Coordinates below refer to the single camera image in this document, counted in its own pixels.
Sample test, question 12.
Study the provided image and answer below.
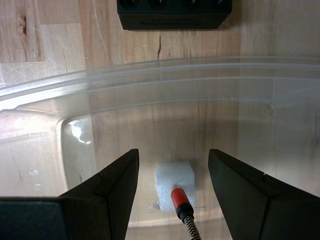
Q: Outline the clear plastic tub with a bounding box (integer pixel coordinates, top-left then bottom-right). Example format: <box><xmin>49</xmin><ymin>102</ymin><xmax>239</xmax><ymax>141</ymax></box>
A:
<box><xmin>0</xmin><ymin>56</ymin><xmax>320</xmax><ymax>240</ymax></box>

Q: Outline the red rca plug braided cable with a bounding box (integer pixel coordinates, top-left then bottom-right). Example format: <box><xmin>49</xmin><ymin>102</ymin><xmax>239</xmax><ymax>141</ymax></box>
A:
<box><xmin>170</xmin><ymin>187</ymin><xmax>203</xmax><ymax>240</ymax></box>

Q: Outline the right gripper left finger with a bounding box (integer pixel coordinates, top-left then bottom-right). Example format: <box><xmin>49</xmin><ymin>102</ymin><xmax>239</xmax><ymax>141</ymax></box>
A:
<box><xmin>0</xmin><ymin>149</ymin><xmax>140</xmax><ymax>240</ymax></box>

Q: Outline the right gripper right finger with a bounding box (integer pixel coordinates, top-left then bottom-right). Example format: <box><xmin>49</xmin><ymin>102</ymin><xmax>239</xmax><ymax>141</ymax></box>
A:
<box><xmin>208</xmin><ymin>149</ymin><xmax>320</xmax><ymax>240</ymax></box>

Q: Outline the black clamp with red knob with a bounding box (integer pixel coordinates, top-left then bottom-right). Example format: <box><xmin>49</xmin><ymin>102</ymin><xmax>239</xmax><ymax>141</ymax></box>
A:
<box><xmin>116</xmin><ymin>0</ymin><xmax>233</xmax><ymax>31</ymax></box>

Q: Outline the white foam block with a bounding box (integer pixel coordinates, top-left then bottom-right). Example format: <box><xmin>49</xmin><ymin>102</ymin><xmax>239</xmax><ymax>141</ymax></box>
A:
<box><xmin>155</xmin><ymin>161</ymin><xmax>196</xmax><ymax>212</ymax></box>

